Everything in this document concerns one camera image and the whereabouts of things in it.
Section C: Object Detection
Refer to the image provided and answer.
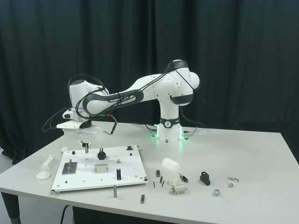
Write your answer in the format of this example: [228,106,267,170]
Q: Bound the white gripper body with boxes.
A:
[63,127,105,143]

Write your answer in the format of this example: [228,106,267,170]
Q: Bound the black round connector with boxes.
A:
[97,147,107,161]

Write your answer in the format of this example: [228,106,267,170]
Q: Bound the white peg holder with holes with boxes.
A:
[41,156,57,171]

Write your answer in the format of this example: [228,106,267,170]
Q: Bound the white task board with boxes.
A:
[50,145,148,194]

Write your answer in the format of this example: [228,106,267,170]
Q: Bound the white large gear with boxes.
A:
[36,170,51,181]

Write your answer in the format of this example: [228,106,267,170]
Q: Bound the large white holder block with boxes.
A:
[162,158,181,174]

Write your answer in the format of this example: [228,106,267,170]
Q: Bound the black table leg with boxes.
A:
[0,191,20,224]

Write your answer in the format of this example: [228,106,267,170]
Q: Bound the beige D-SUB plug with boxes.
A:
[170,182,188,194]

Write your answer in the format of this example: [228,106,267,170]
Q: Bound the black curtains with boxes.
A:
[0,0,299,165]

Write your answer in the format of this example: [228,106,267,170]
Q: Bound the black Ethernet plug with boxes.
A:
[199,171,212,186]

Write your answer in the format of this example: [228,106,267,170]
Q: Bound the thin black rod on wire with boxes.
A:
[102,113,118,136]

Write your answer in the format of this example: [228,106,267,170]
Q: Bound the black base cable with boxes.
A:
[181,109,209,141]
[143,123,158,132]

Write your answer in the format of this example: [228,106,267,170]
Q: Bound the black cable under table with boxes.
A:
[61,204,73,224]

